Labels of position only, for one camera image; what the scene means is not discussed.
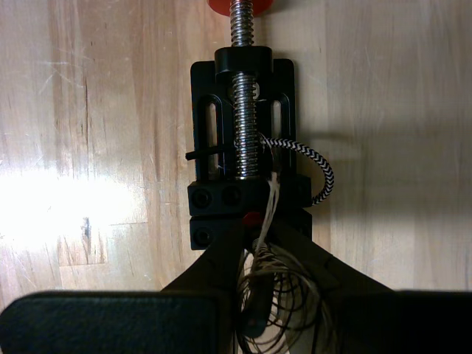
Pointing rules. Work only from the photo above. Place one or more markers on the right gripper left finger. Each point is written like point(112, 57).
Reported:
point(184, 313)

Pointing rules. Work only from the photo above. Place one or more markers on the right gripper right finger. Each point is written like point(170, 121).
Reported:
point(368, 317)

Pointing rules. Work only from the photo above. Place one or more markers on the black vise clamp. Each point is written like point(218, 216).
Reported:
point(206, 199)

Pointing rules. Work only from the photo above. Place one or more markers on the black zip tie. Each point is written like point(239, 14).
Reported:
point(206, 153)

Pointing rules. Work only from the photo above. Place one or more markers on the silver threaded screw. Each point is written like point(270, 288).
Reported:
point(245, 121)

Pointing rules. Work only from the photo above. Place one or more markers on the red round knob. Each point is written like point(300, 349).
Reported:
point(217, 5)

